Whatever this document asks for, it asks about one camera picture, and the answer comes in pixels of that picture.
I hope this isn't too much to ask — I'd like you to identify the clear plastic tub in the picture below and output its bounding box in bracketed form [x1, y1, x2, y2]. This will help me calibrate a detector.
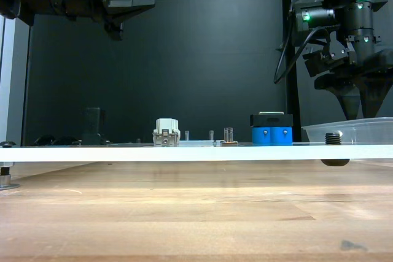
[300, 117, 393, 145]

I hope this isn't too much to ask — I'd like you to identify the black connector box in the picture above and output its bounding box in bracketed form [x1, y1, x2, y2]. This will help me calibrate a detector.
[249, 110, 295, 128]

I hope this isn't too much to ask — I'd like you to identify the metal slotted connector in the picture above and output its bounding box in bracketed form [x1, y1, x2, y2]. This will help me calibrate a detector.
[221, 126, 239, 147]

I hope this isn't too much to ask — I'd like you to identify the grey connector housing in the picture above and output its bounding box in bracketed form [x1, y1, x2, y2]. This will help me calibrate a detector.
[152, 118, 181, 147]

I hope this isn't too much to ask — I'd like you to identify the black dome knob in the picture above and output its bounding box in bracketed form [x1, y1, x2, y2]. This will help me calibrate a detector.
[33, 134, 56, 146]
[55, 136, 81, 146]

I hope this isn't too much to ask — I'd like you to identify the clear plastic bar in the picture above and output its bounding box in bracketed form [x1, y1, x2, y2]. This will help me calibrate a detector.
[179, 140, 216, 147]

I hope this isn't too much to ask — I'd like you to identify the white board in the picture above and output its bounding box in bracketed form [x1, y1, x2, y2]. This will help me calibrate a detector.
[0, 142, 393, 163]

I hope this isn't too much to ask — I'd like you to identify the silver levelling foot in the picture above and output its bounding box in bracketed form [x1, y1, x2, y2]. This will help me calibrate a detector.
[0, 161, 20, 190]

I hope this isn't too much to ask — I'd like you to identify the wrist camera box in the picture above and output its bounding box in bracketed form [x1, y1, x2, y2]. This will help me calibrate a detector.
[302, 48, 331, 78]

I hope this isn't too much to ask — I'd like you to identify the black aluminium frame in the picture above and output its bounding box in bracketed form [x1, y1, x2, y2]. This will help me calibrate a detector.
[278, 0, 302, 145]

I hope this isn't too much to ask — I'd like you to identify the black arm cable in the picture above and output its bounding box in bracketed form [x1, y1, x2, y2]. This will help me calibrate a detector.
[273, 0, 332, 85]

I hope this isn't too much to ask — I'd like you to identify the blue mount block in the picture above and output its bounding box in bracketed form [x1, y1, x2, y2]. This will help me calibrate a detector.
[251, 126, 294, 146]

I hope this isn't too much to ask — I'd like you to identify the black upright bracket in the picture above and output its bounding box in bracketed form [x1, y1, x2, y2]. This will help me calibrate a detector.
[80, 107, 108, 145]

